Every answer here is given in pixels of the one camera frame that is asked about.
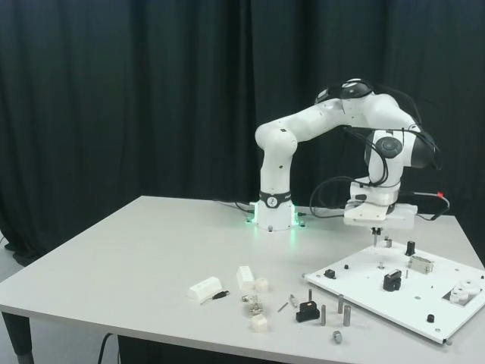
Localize black plug block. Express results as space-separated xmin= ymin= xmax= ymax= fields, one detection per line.
xmin=295 ymin=300 xmax=320 ymax=324

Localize white large gear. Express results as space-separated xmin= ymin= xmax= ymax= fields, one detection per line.
xmin=457 ymin=279 xmax=480 ymax=299

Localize black cable under table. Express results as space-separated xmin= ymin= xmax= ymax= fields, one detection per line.
xmin=99 ymin=332 xmax=120 ymax=364

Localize white task board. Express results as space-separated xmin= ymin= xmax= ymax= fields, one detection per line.
xmin=302 ymin=242 xmax=485 ymax=347

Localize black curtains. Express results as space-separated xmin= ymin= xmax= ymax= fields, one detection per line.
xmin=0 ymin=0 xmax=485 ymax=266

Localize black plug with short cable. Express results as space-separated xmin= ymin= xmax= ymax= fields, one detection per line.
xmin=200 ymin=289 xmax=232 ymax=306

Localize long white peg holder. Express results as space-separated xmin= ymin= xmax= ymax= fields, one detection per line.
xmin=187 ymin=276 xmax=229 ymax=305

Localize dark table leg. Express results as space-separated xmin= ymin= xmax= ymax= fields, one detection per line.
xmin=1 ymin=312 xmax=30 ymax=364

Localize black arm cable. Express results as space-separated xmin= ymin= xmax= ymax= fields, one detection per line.
xmin=309 ymin=78 xmax=443 ymax=221

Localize short white peg holder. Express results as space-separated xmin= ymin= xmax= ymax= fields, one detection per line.
xmin=236 ymin=265 xmax=256 ymax=291

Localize black base cable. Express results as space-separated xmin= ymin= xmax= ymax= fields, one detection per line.
xmin=214 ymin=199 xmax=259 ymax=216

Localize metal D-SUB plug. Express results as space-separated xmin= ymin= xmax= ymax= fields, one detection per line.
xmin=239 ymin=294 xmax=265 ymax=316

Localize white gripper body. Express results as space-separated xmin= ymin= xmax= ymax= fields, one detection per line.
xmin=343 ymin=202 xmax=419 ymax=231

